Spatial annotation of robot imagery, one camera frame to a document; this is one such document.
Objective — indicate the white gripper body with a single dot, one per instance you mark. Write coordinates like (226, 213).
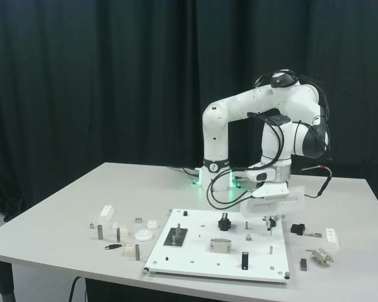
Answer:
(271, 204)

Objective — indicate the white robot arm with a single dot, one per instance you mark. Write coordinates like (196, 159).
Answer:
(236, 104)

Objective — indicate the short metal peg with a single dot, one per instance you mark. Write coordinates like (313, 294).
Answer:
(271, 250)

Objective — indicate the dark square metal peg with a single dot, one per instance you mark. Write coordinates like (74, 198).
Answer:
(303, 264)

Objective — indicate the white cylinder peg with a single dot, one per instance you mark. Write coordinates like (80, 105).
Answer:
(115, 231)

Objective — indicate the long white peg holder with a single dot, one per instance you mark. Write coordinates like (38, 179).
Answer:
(105, 213)

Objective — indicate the metal BNC plug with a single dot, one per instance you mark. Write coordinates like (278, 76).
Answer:
(249, 237)

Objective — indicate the black Ethernet plug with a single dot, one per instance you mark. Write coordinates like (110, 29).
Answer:
(297, 229)

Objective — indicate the black waterproof plug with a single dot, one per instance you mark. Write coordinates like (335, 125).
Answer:
(224, 222)

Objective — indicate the small metal plug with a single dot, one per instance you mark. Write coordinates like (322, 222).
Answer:
(313, 234)

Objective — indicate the metal D-SUB plug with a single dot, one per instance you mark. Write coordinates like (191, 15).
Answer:
(319, 254)

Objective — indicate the white holder with holes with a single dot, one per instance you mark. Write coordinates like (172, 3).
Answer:
(330, 239)

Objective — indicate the white task board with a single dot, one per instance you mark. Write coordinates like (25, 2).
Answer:
(204, 258)

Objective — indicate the white small gear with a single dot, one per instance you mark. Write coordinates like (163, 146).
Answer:
(152, 224)

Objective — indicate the white large gear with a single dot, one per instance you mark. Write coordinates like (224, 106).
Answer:
(143, 236)

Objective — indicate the small white holder block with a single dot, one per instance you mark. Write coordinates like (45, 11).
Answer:
(123, 231)
(129, 251)

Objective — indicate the black USB plug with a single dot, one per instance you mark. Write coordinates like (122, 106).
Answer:
(112, 247)

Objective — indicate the black curtains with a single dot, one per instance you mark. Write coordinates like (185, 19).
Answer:
(113, 78)

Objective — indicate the black table leg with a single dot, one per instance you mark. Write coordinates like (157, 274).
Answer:
(0, 280)

